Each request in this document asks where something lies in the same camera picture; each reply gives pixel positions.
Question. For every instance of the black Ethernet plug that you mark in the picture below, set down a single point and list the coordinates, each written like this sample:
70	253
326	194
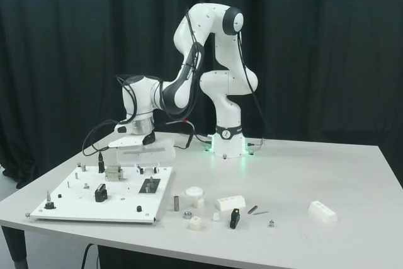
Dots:
235	218

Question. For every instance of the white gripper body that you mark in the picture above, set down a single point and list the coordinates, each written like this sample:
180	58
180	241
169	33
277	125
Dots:
145	155

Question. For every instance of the pale grey table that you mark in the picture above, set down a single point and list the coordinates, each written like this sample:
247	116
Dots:
283	180

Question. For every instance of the dark square peg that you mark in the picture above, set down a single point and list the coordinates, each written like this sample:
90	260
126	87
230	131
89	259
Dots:
252	210

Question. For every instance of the black curtains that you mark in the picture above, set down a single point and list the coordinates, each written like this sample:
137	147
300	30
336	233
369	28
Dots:
63	45

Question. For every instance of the black USB plug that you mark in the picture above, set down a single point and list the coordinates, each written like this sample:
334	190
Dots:
100	165

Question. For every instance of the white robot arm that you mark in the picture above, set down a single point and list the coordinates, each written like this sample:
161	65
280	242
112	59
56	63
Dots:
225	114

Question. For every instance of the small metal connector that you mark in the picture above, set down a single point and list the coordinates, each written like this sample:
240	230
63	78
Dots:
270	223

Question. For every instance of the long white holder with holes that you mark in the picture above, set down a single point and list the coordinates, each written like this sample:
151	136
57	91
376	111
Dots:
230	203
321	212

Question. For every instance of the white large gear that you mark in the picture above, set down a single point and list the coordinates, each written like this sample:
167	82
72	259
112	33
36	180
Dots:
194	191

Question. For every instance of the black D-SUB plug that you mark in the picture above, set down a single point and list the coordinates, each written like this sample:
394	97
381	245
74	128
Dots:
100	193

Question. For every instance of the white task board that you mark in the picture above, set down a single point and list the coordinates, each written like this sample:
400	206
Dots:
94	209

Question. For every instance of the small white holder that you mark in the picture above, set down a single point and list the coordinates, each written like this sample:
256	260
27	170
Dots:
196	223
198	203

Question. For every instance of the metal round peg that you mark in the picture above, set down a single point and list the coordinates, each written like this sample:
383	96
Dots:
176	203

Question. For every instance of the metal bolt nut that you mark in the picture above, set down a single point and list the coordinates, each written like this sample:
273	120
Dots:
188	215

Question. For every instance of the dark table leg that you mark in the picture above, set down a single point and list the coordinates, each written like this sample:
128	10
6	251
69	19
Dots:
12	247

